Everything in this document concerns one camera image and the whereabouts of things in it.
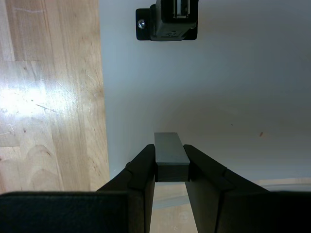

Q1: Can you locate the grey metal bar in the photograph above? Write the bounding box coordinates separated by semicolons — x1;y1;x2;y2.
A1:
154;132;191;183

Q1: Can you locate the white task board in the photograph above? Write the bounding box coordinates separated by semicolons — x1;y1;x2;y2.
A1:
98;0;311;185

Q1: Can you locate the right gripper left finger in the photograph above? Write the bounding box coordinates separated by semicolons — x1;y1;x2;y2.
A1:
0;144;156;233

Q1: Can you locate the black socket mount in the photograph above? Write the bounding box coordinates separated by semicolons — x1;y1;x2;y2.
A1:
135;0;199;42

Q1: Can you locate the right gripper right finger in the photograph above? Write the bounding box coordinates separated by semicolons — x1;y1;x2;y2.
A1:
183;144;311;233

